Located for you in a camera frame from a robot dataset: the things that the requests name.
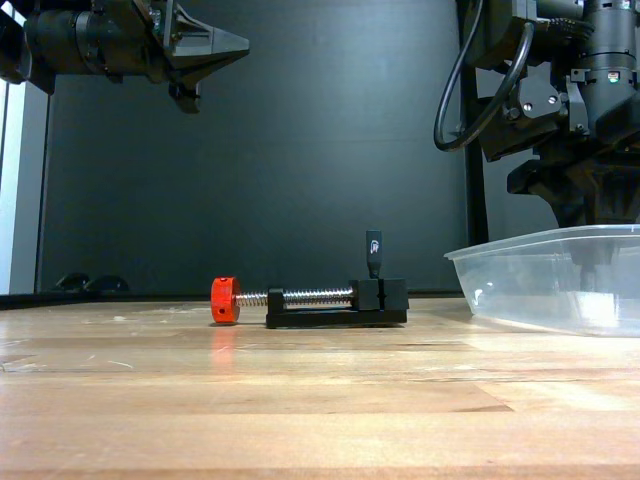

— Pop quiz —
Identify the USB-C socket with cable stub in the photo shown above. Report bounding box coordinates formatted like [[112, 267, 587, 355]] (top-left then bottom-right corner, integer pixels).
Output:
[[364, 229, 386, 279]]

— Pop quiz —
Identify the clear plastic tub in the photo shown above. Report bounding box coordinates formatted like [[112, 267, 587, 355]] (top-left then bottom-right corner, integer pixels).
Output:
[[443, 223, 640, 340]]

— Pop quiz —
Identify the black vise with orange knob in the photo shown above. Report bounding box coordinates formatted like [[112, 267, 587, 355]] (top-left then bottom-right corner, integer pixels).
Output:
[[209, 275, 409, 330]]

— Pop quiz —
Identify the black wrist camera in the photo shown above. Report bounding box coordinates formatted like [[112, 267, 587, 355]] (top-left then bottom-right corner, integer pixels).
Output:
[[478, 74, 572, 164]]

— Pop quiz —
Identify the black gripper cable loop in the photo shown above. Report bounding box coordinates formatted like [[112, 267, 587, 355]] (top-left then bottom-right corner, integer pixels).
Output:
[[432, 0, 537, 154]]

